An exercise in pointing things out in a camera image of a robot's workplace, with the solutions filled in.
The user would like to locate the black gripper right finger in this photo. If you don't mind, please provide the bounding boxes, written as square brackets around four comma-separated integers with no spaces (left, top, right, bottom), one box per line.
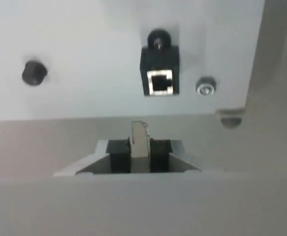
[149,139,202,174]

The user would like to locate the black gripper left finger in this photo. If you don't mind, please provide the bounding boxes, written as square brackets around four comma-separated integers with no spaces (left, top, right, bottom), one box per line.
[54,139,131,176]

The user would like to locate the white task board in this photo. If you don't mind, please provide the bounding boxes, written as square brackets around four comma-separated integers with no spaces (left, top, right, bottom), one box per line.
[0,0,266,123]

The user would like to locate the clear Ethernet plug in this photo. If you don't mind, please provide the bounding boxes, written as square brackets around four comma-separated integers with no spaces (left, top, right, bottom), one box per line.
[130,120,151,173]

